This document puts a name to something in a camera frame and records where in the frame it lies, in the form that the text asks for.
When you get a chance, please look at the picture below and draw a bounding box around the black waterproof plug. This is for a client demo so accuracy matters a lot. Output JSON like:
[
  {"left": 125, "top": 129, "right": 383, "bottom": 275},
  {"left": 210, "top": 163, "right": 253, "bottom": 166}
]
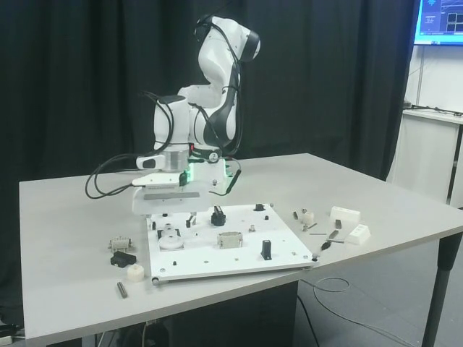
[{"left": 210, "top": 205, "right": 227, "bottom": 226}]

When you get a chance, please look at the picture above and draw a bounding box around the grey metal connector plug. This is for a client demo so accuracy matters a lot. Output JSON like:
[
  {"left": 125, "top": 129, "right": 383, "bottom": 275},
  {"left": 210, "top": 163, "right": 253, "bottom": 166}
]
[{"left": 107, "top": 236, "right": 136, "bottom": 251}]

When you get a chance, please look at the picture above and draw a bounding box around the grey floor cable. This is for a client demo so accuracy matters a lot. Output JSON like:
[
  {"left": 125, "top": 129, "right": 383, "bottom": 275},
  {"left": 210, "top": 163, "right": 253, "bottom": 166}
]
[{"left": 312, "top": 277, "right": 367, "bottom": 347}]

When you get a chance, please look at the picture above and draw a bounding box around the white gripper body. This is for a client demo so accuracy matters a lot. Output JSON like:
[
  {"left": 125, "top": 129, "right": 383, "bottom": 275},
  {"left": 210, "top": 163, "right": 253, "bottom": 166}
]
[{"left": 131, "top": 185, "right": 213, "bottom": 218}]

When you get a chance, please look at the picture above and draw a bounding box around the black curtain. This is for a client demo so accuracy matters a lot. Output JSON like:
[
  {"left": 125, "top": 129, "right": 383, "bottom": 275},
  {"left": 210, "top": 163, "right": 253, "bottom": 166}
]
[{"left": 0, "top": 0, "right": 424, "bottom": 189}]

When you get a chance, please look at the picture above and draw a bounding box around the white large gear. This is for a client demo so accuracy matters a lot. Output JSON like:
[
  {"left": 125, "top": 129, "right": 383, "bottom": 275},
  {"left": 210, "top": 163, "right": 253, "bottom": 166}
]
[{"left": 159, "top": 234, "right": 182, "bottom": 252}]

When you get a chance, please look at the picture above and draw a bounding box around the small white holder block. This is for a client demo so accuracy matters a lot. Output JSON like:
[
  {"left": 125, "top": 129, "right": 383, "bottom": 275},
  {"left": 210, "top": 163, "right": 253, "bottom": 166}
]
[{"left": 127, "top": 265, "right": 146, "bottom": 282}]

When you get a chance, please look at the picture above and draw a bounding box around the sloped white peg holder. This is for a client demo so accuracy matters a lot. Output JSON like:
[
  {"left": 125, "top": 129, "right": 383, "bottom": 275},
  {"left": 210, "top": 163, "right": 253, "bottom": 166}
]
[{"left": 344, "top": 223, "right": 372, "bottom": 246}]

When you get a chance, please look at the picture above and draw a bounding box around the black table leg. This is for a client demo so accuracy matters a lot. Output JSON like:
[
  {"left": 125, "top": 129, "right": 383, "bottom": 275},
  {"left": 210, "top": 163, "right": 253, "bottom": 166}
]
[{"left": 420, "top": 230, "right": 463, "bottom": 347}]

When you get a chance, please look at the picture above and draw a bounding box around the black D-SUB plug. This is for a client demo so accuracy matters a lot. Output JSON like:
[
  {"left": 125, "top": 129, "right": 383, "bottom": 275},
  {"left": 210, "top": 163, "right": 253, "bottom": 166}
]
[{"left": 109, "top": 252, "right": 138, "bottom": 269}]

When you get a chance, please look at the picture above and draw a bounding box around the white cabinet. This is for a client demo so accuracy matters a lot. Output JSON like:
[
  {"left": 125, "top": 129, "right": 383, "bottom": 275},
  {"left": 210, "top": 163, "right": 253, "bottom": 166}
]
[{"left": 386, "top": 106, "right": 463, "bottom": 211}]

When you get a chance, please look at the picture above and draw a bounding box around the long white peg holder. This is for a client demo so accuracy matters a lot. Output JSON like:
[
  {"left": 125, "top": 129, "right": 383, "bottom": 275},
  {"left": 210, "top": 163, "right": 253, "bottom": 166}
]
[{"left": 329, "top": 205, "right": 363, "bottom": 223}]

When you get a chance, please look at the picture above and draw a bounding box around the white task board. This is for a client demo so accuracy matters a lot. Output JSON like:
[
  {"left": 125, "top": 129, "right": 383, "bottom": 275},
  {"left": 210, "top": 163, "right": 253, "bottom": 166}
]
[{"left": 144, "top": 202, "right": 315, "bottom": 287}]

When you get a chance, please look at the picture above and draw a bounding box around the blue screen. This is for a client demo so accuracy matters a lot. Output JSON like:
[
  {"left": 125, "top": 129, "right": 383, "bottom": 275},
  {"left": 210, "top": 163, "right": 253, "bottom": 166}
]
[{"left": 413, "top": 0, "right": 463, "bottom": 47}]

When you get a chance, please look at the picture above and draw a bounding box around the thin black rod on wire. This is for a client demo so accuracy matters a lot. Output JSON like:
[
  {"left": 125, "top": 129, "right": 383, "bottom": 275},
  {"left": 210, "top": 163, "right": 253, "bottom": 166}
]
[{"left": 226, "top": 169, "right": 243, "bottom": 196}]

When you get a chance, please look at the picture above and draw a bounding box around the black looped gripper cable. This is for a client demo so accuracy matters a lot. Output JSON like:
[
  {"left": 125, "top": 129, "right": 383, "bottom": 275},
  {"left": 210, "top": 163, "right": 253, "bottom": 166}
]
[{"left": 85, "top": 154, "right": 139, "bottom": 199}]

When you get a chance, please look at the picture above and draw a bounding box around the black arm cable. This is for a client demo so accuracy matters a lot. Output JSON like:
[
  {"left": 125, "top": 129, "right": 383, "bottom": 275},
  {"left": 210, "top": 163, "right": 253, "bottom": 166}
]
[{"left": 193, "top": 16, "right": 244, "bottom": 160}]

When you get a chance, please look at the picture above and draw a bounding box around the black floor cable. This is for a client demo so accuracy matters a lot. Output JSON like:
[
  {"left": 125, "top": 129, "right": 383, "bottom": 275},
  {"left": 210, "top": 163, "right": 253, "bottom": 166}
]
[{"left": 297, "top": 295, "right": 327, "bottom": 347}]

